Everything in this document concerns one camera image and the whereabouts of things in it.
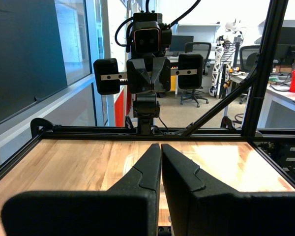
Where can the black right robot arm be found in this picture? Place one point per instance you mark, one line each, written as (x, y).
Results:
(147, 110)

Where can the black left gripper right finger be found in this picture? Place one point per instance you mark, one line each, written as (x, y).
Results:
(223, 214)

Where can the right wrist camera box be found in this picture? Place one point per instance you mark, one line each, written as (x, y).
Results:
(147, 40)

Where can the black controller box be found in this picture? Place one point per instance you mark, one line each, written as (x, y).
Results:
(285, 155)

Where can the white work desk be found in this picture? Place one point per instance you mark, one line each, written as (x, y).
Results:
(282, 96)

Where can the black aluminium frame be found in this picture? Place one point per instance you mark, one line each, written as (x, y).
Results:
(268, 61)

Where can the white lattice humanoid figure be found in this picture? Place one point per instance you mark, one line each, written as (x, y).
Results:
(222, 56)

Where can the dark computer monitor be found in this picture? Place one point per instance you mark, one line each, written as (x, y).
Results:
(182, 44)
(288, 46)

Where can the grey mesh office chair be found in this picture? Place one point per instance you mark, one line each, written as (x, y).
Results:
(248, 59)

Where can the black curved frame bracket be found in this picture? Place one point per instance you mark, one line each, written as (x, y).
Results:
(39, 123)
(227, 121)

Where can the red cabinet panel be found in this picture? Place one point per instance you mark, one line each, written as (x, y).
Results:
(119, 108)

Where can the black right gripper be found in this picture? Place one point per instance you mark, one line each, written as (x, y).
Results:
(107, 86)

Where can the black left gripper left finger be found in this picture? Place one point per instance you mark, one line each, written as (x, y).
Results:
(83, 214)

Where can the black office chair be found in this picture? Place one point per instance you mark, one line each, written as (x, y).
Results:
(199, 73)

